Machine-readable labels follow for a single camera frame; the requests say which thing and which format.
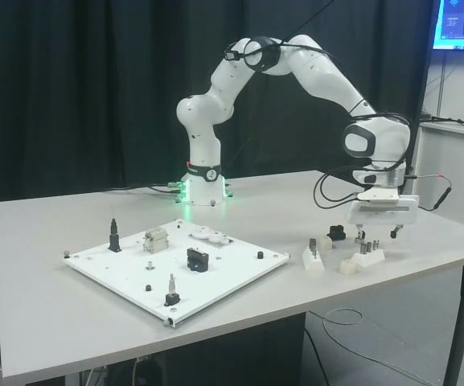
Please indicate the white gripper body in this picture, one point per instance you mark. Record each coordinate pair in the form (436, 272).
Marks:
(384, 212)

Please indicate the black Ethernet plug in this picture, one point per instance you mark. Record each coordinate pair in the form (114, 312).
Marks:
(196, 260)

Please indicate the white task board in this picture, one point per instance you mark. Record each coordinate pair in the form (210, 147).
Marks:
(135, 281)

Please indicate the large metal square peg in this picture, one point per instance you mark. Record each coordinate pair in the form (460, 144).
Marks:
(313, 242)

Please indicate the white large gear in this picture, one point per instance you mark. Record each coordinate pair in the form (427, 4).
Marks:
(201, 233)

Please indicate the thin black rod red tag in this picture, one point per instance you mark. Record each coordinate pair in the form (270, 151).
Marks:
(444, 197)

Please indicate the white cube plug holder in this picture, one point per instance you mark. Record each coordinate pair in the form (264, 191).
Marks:
(325, 242)
(348, 267)

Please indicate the medium metal round peg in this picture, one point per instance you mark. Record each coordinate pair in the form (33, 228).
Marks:
(370, 246)

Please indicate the black tall plug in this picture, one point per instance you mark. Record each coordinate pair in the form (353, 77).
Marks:
(113, 241)

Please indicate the flat white mounting plate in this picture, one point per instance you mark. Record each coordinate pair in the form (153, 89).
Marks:
(376, 195)

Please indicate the large metal round peg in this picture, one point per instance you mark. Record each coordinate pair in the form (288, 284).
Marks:
(363, 249)

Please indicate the round metal bolt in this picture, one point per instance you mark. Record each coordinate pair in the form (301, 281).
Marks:
(357, 241)

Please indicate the white cabinet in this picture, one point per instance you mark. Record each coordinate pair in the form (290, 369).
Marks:
(448, 153)

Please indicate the white peg holder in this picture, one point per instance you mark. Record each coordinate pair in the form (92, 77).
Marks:
(313, 261)
(370, 258)

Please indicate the black D-SUB plug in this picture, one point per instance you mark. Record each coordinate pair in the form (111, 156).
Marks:
(335, 233)

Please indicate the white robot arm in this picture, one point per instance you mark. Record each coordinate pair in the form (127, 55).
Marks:
(203, 112)

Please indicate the black curtain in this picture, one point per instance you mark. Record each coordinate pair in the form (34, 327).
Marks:
(54, 80)

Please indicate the white medium gear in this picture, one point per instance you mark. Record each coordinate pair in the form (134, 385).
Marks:
(216, 240)

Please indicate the grey metal plug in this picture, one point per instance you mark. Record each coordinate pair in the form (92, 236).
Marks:
(172, 298)

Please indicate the dark grey table leg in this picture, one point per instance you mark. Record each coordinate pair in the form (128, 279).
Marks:
(462, 329)

